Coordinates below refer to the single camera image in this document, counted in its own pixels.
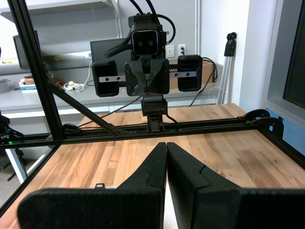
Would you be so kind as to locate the black aluminium frame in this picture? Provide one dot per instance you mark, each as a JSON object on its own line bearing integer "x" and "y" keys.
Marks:
{"x": 37, "y": 71}

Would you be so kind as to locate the blue panel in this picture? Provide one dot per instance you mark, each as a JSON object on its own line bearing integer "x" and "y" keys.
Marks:
{"x": 295, "y": 133}

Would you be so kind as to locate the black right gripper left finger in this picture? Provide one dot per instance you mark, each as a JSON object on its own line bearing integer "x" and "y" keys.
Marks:
{"x": 107, "y": 210}

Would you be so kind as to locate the white wall shelf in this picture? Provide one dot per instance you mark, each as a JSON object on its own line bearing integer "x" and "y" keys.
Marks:
{"x": 71, "y": 14}

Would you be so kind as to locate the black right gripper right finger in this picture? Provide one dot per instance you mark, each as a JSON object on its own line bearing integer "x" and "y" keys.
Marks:
{"x": 226, "y": 210}

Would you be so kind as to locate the aluminium tripod with black head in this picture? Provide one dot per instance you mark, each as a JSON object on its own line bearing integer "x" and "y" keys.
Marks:
{"x": 231, "y": 45}

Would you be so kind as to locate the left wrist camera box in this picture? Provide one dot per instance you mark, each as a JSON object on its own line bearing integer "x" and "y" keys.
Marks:
{"x": 145, "y": 43}

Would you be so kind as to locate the white table leg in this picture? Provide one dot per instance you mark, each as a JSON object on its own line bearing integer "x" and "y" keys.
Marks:
{"x": 16, "y": 164}

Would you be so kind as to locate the black frame corner bracket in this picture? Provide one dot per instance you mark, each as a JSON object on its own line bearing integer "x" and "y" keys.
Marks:
{"x": 257, "y": 114}
{"x": 70, "y": 128}
{"x": 274, "y": 124}

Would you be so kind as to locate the dark computer monitor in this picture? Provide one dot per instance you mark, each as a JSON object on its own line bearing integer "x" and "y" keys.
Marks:
{"x": 100, "y": 50}
{"x": 19, "y": 55}

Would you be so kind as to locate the black socket mount block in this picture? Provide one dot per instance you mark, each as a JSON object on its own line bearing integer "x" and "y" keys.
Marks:
{"x": 100, "y": 186}

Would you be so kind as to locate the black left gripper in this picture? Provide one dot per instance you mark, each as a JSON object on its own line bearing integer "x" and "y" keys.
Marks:
{"x": 106, "y": 69}

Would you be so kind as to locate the white wall outlet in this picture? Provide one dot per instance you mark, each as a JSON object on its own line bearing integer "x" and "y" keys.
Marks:
{"x": 170, "y": 51}
{"x": 181, "y": 48}

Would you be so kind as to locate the brown wooden box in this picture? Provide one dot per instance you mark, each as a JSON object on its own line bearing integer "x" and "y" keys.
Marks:
{"x": 207, "y": 71}

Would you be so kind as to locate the grey desk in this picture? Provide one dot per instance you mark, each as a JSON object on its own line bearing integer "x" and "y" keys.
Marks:
{"x": 176, "y": 99}

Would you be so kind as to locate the black stand with green light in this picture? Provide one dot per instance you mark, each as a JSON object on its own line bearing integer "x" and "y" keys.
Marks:
{"x": 4, "y": 128}

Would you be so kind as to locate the stack of books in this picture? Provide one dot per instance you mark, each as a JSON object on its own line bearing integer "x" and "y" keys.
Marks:
{"x": 27, "y": 86}

